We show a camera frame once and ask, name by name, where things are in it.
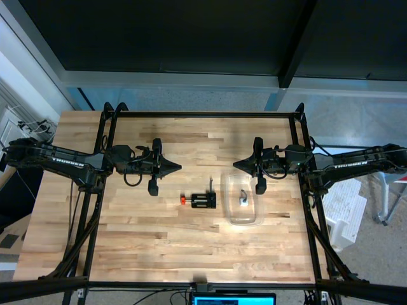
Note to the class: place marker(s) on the red and white panel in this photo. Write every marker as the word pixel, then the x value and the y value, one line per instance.
pixel 402 181

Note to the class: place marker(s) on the black table camera mount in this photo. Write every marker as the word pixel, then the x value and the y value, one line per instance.
pixel 201 287

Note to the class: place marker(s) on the clear plastic tub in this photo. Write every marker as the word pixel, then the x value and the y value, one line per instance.
pixel 232 206

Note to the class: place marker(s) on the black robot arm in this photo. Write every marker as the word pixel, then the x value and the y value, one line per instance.
pixel 349 165
pixel 63 160

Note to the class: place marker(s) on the screen with blue edge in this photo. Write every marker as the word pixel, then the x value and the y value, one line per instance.
pixel 232 300

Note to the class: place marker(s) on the white ribbed plastic step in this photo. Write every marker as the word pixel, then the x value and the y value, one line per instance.
pixel 345 209

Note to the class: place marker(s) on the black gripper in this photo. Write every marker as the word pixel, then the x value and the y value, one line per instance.
pixel 267 166
pixel 149 166

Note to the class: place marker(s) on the brown cardboard box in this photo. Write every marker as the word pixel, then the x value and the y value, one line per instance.
pixel 16 228

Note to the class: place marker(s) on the grey metal stand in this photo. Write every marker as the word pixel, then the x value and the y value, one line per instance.
pixel 385 203

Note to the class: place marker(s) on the black aluminium frame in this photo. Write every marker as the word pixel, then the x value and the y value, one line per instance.
pixel 203 115

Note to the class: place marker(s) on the black vise with orange knob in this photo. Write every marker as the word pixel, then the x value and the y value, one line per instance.
pixel 203 200

